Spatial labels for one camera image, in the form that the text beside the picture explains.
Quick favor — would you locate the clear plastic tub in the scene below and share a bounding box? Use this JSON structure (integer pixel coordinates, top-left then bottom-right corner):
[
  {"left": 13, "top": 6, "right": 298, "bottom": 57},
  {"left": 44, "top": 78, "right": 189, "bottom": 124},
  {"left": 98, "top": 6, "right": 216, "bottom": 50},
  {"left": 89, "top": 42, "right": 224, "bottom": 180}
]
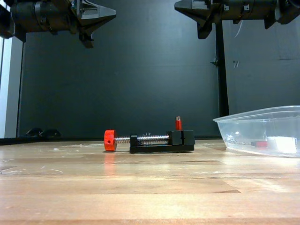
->
[{"left": 212, "top": 105, "right": 300, "bottom": 159}]

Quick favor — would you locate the black curved frame bracket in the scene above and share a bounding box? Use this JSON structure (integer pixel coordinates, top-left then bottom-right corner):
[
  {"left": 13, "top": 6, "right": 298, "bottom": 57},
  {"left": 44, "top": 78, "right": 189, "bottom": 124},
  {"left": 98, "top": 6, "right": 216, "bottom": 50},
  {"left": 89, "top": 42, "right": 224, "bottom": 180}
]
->
[
  {"left": 25, "top": 127, "right": 43, "bottom": 137},
  {"left": 39, "top": 128, "right": 62, "bottom": 138}
]

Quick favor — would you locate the black clamp with red knob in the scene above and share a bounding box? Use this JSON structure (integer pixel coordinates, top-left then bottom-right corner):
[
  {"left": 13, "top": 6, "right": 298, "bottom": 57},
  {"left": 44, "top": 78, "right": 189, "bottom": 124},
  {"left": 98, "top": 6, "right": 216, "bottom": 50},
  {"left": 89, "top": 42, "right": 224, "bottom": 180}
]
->
[{"left": 104, "top": 129, "right": 195, "bottom": 154}]

